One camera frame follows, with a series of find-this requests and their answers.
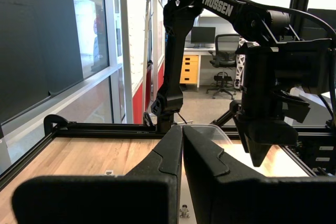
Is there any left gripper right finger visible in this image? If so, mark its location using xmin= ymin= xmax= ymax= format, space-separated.
xmin=183 ymin=125 xmax=336 ymax=224

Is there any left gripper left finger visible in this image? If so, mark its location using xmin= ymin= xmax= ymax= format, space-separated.
xmin=12 ymin=125 xmax=184 ymax=224

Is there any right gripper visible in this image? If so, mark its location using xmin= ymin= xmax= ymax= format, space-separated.
xmin=233 ymin=39 xmax=336 ymax=167

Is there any clear plastic container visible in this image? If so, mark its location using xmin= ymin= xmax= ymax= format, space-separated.
xmin=188 ymin=123 xmax=234 ymax=146

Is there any medium steel peg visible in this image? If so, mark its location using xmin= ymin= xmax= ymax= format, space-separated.
xmin=180 ymin=204 xmax=191 ymax=218

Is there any black office chair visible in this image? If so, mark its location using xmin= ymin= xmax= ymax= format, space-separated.
xmin=206 ymin=34 xmax=244 ymax=101

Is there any yellow drawer cabinet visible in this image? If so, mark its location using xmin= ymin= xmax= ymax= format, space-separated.
xmin=179 ymin=55 xmax=200 ymax=84

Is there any white desk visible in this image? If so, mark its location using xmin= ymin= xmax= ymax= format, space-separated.
xmin=183 ymin=47 xmax=244 ymax=88

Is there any black computer monitor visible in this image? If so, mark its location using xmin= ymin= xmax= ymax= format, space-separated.
xmin=191 ymin=26 xmax=216 ymax=49

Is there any white red partition panel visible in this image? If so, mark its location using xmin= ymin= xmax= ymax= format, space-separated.
xmin=119 ymin=0 xmax=148 ymax=125
xmin=150 ymin=0 xmax=166 ymax=101

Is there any window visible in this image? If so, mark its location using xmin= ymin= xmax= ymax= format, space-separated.
xmin=70 ymin=0 xmax=110 ymax=79

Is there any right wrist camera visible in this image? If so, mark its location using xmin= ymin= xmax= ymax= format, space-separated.
xmin=272 ymin=89 xmax=312 ymax=125

